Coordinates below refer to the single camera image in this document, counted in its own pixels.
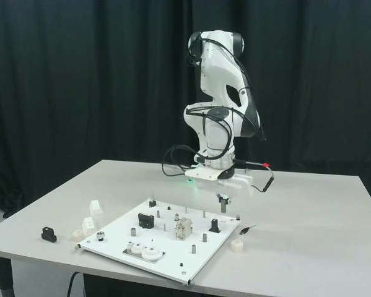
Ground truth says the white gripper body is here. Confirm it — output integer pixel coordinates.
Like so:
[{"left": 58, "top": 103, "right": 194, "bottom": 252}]
[{"left": 193, "top": 174, "right": 255, "bottom": 199}]

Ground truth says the white large gear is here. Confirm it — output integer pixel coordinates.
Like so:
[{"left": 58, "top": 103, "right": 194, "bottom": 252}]
[{"left": 141, "top": 245, "right": 163, "bottom": 261}]

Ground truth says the white task board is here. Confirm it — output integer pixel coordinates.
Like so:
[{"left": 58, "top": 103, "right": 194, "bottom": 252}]
[{"left": 74, "top": 197, "right": 243, "bottom": 287}]

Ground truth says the black D-SUB plug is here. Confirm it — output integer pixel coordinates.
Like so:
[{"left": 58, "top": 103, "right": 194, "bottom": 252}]
[{"left": 41, "top": 226, "right": 58, "bottom": 243}]

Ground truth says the black curtain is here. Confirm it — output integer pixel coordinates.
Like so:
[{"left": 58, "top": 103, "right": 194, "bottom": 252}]
[{"left": 0, "top": 0, "right": 371, "bottom": 220}]

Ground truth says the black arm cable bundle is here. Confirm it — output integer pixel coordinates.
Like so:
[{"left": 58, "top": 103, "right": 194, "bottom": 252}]
[{"left": 160, "top": 146, "right": 202, "bottom": 184}]

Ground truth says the black cable under table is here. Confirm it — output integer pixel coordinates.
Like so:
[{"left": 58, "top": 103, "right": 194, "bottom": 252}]
[{"left": 68, "top": 272, "right": 84, "bottom": 297}]

